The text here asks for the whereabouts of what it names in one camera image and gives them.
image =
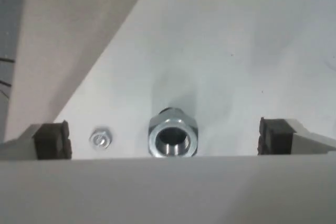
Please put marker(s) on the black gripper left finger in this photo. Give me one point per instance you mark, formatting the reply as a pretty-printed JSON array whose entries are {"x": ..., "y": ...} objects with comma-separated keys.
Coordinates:
[{"x": 51, "y": 141}]

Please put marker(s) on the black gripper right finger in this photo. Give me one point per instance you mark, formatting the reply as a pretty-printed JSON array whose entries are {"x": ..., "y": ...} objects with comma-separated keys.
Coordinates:
[{"x": 275, "y": 137}]

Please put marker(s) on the white task board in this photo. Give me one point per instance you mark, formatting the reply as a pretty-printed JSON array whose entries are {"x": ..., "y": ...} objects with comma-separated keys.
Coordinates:
[{"x": 210, "y": 51}]

